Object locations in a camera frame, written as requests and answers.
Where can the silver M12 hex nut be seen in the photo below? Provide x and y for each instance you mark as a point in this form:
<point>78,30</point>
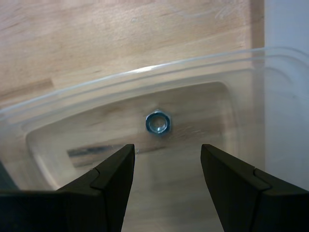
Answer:
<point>166,125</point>

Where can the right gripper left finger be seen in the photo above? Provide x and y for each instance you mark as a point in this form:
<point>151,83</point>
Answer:
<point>96,205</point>

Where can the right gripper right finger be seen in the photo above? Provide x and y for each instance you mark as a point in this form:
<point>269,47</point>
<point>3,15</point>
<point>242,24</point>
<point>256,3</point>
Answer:
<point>241,193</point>

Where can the clear plastic tub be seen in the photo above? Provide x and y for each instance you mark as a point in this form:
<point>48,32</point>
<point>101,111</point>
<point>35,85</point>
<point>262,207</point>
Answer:
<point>193,79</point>

